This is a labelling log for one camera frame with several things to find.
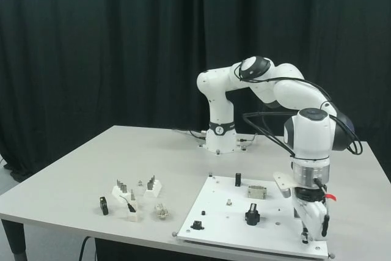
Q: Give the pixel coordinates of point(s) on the black table leg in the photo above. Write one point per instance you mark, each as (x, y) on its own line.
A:
(13, 239)

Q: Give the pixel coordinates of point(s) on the medium metal round peg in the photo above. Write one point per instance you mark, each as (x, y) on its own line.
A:
(124, 189)

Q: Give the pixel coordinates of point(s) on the white task board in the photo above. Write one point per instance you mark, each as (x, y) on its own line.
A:
(220, 212)

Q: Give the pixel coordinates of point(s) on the white round peg holder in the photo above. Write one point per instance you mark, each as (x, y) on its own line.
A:
(119, 197)

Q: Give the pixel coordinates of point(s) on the white square peg holder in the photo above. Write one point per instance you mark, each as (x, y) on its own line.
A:
(152, 192)

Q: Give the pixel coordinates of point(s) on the small metal BNC plug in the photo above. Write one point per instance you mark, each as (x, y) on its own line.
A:
(140, 183)

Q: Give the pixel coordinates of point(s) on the black plug with round base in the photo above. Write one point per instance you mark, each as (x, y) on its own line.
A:
(252, 215)

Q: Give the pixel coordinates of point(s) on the black curtain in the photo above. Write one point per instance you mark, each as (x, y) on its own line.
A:
(91, 44)

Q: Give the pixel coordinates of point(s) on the black upright plug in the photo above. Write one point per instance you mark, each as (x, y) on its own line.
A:
(238, 179)

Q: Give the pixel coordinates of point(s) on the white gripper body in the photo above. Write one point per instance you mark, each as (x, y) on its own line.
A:
(316, 218)

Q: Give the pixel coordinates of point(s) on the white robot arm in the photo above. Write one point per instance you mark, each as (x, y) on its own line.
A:
(220, 105)

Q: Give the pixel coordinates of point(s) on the thin black rod red tag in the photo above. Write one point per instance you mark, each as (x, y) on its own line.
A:
(326, 225)

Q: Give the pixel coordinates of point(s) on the white USB plug holder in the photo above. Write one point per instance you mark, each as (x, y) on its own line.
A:
(135, 216)

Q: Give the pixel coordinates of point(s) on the flat white mounting plate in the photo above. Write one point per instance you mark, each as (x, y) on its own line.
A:
(284, 180)

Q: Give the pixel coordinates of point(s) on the beige rectangular plug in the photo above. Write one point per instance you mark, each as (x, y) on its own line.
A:
(160, 211)

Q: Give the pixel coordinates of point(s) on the small white plug holder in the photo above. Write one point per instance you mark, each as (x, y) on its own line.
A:
(133, 204)

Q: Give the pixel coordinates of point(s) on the large metal square peg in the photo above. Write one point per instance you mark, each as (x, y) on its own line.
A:
(149, 185)

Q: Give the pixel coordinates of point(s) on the small grey metal plug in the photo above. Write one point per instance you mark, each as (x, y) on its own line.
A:
(132, 194)

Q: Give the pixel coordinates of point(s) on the black D-SUB plug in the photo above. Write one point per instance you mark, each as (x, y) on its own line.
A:
(104, 206)

